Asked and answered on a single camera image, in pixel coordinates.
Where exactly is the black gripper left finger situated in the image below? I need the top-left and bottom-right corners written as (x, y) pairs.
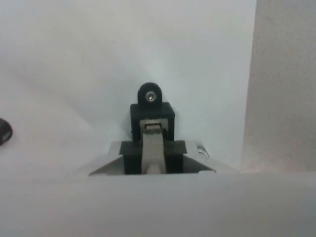
top-left (89, 140), bottom-right (144, 176)

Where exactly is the white task board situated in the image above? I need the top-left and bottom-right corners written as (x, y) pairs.
top-left (0, 0), bottom-right (258, 176)

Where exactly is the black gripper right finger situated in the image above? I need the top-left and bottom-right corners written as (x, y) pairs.
top-left (162, 139), bottom-right (218, 174)

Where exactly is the grey Ethernet plug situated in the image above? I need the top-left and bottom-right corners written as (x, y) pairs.
top-left (140, 120), bottom-right (165, 175)

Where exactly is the small black cap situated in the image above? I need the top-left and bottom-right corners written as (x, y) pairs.
top-left (0, 117), bottom-right (13, 147)

